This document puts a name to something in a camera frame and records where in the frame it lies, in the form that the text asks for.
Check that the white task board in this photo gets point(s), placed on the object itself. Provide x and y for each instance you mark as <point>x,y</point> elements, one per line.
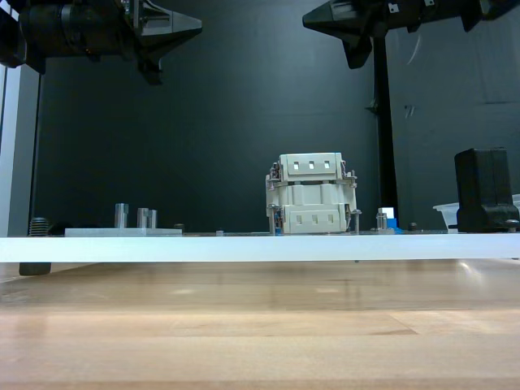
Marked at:
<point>260,250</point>

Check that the clear plastic tub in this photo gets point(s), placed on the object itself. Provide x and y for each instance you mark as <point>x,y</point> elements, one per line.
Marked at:
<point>445,211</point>

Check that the black connector housing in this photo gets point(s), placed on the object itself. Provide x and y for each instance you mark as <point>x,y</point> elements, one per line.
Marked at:
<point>483,183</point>

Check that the grey metal plate with posts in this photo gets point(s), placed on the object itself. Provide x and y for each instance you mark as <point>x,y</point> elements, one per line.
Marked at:
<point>122,232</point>

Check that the grey threaded bolt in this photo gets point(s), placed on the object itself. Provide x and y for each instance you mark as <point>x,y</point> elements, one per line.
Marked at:
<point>39,226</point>

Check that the grey HAN10E connector insert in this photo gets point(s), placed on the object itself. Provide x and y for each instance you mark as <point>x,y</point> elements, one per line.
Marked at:
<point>304,172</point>

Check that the black aluminium frame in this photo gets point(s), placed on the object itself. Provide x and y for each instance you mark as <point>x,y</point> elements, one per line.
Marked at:
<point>384,162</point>

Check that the blue clamp with grey plug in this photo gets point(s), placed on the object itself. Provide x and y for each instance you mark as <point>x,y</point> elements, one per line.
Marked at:
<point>278,230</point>

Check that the black board foot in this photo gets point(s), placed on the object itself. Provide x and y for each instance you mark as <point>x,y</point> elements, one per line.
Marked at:
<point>35,269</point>

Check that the black screw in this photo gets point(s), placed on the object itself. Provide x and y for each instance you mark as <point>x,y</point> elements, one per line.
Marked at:
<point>413,226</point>
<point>179,226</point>

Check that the grey connector socket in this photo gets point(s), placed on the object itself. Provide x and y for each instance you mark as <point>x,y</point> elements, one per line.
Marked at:
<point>313,219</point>

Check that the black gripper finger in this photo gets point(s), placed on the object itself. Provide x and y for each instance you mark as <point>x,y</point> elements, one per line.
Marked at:
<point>357,48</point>
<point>156,61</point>
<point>333,16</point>
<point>185,22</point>

